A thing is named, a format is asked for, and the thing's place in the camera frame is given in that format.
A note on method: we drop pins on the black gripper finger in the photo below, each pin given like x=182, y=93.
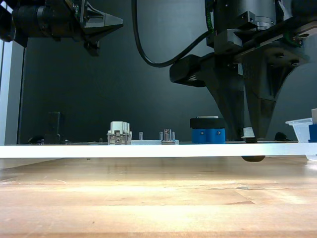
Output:
x=99, y=33
x=112, y=21
x=265, y=86
x=227, y=86

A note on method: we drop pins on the silver M12 hex nut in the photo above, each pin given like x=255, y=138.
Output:
x=248, y=132

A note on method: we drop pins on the clear plastic tub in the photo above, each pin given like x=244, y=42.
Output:
x=297, y=126

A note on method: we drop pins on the blue and white connector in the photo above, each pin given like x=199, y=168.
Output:
x=313, y=134

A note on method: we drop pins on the black M12 threaded bolt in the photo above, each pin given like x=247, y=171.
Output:
x=252, y=159

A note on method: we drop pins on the small silver metal connector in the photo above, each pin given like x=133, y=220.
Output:
x=168, y=136

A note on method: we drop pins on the grey rectangular connector housing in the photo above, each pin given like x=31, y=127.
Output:
x=119, y=129

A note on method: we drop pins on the silver block with three screws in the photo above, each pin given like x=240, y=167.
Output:
x=146, y=142

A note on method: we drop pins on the black clamp connector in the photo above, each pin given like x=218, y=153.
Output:
x=53, y=124

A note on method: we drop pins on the white plastic board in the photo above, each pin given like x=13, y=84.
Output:
x=123, y=151

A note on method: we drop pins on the black connector on blue mount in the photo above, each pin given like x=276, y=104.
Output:
x=208, y=136

